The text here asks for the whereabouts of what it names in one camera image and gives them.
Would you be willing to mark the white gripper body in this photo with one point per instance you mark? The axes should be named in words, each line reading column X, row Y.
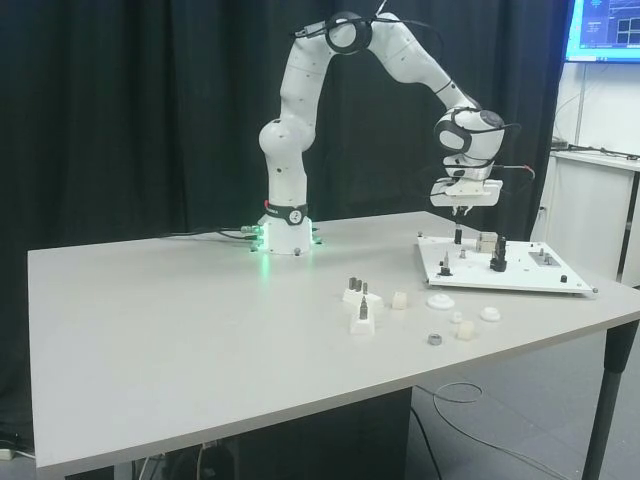
column 487, row 196

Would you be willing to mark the black USB plug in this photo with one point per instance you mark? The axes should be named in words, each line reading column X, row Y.
column 457, row 223

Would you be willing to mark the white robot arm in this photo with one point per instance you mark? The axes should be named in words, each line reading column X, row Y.
column 295, row 100

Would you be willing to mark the thin black rod red tag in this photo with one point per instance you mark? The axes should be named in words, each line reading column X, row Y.
column 515, row 168

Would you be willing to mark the white task board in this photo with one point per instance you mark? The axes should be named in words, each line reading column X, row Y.
column 475, row 275

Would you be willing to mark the white large gear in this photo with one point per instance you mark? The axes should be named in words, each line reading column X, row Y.
column 440, row 302

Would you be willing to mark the white cabinet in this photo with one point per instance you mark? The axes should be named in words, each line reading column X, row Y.
column 585, row 210

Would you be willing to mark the cream square holder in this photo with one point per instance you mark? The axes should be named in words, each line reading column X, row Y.
column 400, row 301
column 464, row 331

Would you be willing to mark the white medium gear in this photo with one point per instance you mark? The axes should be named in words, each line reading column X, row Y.
column 490, row 314

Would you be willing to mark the metal hex nut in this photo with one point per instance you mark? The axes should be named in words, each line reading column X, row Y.
column 431, row 339

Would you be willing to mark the stepped metal peg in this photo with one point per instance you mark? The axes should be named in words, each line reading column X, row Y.
column 363, row 309

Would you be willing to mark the blue screen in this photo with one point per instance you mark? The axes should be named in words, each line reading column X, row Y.
column 605, row 30

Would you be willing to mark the black table leg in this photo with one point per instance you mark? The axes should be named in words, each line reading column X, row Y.
column 607, row 400

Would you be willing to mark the black cabinet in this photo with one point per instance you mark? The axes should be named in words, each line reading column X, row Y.
column 310, row 440

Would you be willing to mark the black curtain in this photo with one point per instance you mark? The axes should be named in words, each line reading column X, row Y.
column 125, row 125

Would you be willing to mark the white power strip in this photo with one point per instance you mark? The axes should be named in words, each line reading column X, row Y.
column 6, row 453

